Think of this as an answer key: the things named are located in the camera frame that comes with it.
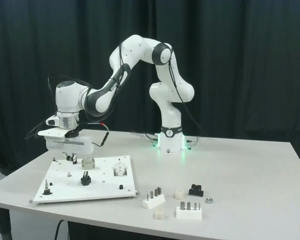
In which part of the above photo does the metal bolt with black base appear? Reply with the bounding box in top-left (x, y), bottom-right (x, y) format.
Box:
top-left (42, 178), bottom-right (53, 197)

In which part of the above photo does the thin black rod on wire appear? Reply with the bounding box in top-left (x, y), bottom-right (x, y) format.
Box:
top-left (79, 121), bottom-right (110, 148)

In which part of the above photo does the white task board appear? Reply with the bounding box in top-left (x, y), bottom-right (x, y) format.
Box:
top-left (32, 154), bottom-right (138, 206)

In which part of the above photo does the white square peg holder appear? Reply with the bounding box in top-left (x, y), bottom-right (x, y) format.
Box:
top-left (140, 193), bottom-right (166, 210)

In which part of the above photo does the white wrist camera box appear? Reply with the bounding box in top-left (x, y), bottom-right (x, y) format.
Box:
top-left (45, 115), bottom-right (60, 127)

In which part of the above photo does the black table leg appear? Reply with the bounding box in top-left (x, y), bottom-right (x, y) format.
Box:
top-left (0, 205), bottom-right (11, 240)

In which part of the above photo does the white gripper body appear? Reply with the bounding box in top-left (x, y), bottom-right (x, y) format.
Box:
top-left (45, 135), bottom-right (95, 155)

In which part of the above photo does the black power cable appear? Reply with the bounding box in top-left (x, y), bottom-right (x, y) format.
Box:
top-left (55, 219), bottom-right (67, 240)

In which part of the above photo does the black curtain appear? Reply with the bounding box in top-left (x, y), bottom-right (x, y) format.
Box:
top-left (0, 0), bottom-right (300, 173)

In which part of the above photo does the white round peg holder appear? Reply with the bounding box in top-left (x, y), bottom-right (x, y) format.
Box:
top-left (175, 205), bottom-right (204, 220)

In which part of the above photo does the flat white mounting plate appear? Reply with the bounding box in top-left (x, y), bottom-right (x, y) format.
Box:
top-left (37, 128), bottom-right (66, 139)

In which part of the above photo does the black D-SUB plug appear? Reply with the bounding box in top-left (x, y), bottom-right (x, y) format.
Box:
top-left (188, 183), bottom-right (205, 197)

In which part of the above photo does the black cabinet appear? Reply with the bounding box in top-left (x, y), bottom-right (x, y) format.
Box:
top-left (67, 220), bottom-right (151, 240)

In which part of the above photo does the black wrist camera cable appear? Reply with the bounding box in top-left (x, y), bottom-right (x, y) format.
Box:
top-left (24, 117), bottom-right (56, 140)

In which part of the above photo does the silver flange ring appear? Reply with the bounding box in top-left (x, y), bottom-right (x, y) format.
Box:
top-left (56, 113), bottom-right (80, 130)

